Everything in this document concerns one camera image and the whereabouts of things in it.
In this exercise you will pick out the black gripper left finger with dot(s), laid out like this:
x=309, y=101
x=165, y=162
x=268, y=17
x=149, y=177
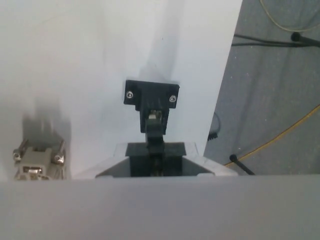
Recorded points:
x=137, y=160

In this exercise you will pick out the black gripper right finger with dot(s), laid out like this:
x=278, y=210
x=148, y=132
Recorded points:
x=175, y=160

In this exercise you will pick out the black USB plug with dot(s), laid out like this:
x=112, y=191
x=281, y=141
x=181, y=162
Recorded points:
x=155, y=130

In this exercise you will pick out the black stand leg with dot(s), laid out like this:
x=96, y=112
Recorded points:
x=296, y=37
x=233, y=158

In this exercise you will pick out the white task board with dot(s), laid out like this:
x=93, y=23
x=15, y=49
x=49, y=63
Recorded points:
x=75, y=50

